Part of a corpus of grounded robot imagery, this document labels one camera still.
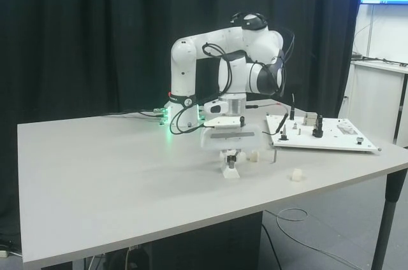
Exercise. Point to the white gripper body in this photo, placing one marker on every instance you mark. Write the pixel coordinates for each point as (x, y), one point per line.
(232, 142)

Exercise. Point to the medium metal round peg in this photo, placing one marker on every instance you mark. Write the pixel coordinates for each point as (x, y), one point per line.
(230, 165)

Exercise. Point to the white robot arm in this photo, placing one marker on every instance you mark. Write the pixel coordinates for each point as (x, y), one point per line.
(183, 69)

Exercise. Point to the white square peg holder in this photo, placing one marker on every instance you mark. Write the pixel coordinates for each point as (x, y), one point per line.
(243, 157)

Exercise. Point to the white round peg holder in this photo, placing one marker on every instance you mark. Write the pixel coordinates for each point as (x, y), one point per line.
(230, 173)

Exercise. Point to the thin metal round peg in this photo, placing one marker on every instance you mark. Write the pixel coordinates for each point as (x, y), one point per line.
(274, 155)

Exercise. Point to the small white holder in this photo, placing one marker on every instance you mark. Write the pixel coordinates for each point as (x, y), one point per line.
(295, 174)
(254, 156)

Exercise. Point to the black D-SUB plug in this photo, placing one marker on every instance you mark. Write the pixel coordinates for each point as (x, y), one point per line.
(317, 126)

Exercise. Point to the white task board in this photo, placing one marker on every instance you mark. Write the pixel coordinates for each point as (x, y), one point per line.
(328, 142)

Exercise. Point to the white cabinet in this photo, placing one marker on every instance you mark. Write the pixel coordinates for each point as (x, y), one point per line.
(373, 104)

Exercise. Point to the dark table leg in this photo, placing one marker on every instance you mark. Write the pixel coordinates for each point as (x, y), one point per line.
(387, 219)

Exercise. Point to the black curtain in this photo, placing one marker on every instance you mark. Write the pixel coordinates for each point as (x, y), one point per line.
(95, 28)

